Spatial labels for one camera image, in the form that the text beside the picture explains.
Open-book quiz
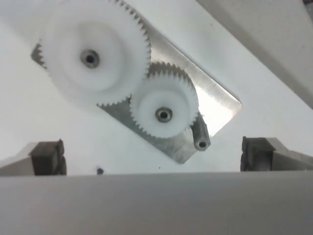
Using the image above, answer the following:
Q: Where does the white task board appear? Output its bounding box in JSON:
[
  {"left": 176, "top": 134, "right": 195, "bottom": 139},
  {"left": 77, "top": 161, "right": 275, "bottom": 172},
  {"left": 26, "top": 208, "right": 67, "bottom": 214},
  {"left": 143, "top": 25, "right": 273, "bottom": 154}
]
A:
[{"left": 0, "top": 0, "right": 313, "bottom": 176}]

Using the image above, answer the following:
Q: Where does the white medium gear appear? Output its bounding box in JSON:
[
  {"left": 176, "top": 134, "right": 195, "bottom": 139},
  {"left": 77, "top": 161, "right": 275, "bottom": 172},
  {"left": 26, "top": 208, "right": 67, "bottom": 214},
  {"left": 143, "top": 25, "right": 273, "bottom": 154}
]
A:
[{"left": 128, "top": 70, "right": 200, "bottom": 139}]

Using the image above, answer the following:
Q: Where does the white large gear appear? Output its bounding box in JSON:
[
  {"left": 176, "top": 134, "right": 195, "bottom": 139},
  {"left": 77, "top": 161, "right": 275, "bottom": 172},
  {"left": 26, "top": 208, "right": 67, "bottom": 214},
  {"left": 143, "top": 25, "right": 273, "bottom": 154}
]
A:
[{"left": 40, "top": 0, "right": 153, "bottom": 107}]

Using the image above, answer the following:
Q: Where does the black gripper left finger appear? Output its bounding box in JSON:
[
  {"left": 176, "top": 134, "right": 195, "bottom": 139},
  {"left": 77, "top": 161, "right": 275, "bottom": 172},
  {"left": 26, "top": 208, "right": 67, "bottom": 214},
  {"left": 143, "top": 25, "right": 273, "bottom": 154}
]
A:
[{"left": 0, "top": 139, "right": 67, "bottom": 176}]

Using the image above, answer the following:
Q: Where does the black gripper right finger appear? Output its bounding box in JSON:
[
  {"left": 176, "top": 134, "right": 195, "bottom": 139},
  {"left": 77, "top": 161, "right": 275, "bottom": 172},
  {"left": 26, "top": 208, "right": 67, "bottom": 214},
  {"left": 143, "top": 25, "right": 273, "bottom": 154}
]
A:
[{"left": 240, "top": 136, "right": 313, "bottom": 172}]

